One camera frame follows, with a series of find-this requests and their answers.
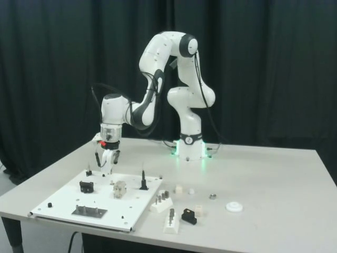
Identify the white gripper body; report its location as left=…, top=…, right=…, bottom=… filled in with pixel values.
left=102, top=149, right=118, bottom=166

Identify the white task board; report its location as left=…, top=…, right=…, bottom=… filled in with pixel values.
left=27, top=168, right=164, bottom=234

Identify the white peg holder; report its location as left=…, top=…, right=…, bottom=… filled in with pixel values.
left=150, top=196, right=174, bottom=214
left=163, top=216, right=181, bottom=234

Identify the black D-SUB plug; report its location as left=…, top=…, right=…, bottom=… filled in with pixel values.
left=181, top=208, right=197, bottom=226

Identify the dark table leg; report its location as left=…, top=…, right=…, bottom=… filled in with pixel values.
left=1, top=217, right=23, bottom=253

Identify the white large gear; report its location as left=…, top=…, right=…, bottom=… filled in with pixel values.
left=225, top=201, right=243, bottom=213

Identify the black curtain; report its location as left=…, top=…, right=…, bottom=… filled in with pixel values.
left=0, top=0, right=337, bottom=185

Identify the black plug with thin wire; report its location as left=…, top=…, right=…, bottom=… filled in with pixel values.
left=138, top=160, right=150, bottom=191

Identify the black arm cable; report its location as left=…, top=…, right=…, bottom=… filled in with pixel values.
left=91, top=51, right=222, bottom=152

